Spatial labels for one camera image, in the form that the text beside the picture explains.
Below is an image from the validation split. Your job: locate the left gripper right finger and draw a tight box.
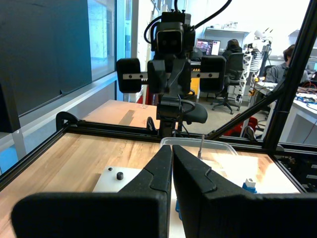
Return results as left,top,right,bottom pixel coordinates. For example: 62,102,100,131
172,145,317,238

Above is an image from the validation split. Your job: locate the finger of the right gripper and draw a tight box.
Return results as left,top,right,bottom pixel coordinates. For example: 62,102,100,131
166,58,192,96
147,59,168,95

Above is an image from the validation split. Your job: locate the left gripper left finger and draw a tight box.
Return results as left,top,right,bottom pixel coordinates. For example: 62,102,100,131
11,145,173,238

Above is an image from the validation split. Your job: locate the blue socket block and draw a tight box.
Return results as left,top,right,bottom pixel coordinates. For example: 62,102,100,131
174,199,184,225
242,178,259,195

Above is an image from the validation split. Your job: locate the white task board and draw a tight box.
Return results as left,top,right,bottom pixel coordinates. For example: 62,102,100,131
93,158,258,238

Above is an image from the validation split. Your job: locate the computer monitor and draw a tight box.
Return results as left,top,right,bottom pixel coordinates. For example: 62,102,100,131
196,38,221,57

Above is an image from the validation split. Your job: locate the black office chair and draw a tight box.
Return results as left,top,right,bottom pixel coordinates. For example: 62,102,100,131
211,52,246,115

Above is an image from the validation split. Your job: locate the wooden desk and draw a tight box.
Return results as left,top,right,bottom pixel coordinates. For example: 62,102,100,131
81,99,159,130

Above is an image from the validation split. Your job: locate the person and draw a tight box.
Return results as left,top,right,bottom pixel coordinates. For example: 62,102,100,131
264,44,312,86
221,39,244,81

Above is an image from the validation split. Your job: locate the clear plastic container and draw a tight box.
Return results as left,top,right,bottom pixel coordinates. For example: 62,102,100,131
159,136,239,161

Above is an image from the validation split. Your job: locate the short steel peg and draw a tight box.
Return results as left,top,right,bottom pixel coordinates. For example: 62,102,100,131
198,134,206,160

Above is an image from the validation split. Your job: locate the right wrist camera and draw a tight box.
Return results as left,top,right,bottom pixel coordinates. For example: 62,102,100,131
155,21,184,54

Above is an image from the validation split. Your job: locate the black frame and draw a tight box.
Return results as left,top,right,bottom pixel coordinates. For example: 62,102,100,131
0,0,317,199

